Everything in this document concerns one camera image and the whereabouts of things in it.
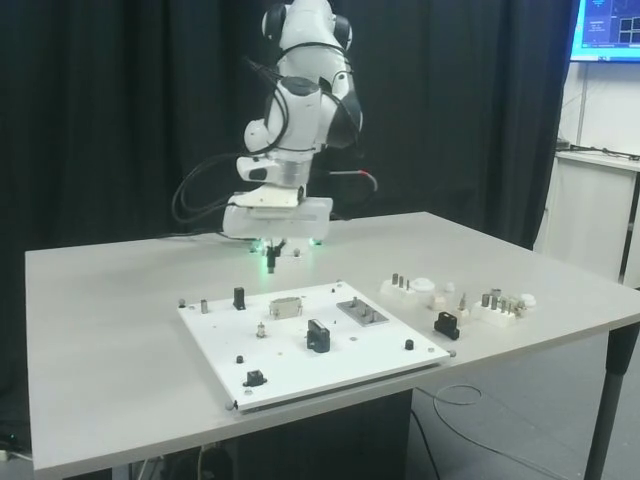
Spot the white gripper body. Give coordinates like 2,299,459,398
222,196,334,240

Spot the black D-SUB plug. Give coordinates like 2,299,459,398
432,310,461,335

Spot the white task board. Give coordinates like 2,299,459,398
177,280,457,414

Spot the blue screen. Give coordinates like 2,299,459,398
568,0,640,65

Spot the black table leg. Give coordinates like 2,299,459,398
583,327,632,480

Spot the white stepped peg holder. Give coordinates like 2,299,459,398
471,298,522,330

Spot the black curtain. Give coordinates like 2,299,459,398
0,0,576,446

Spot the black looping arm cable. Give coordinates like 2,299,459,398
171,152,256,236

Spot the white cabinet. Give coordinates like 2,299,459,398
532,149,640,291

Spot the thin grey floor cable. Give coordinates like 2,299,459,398
417,382,586,480

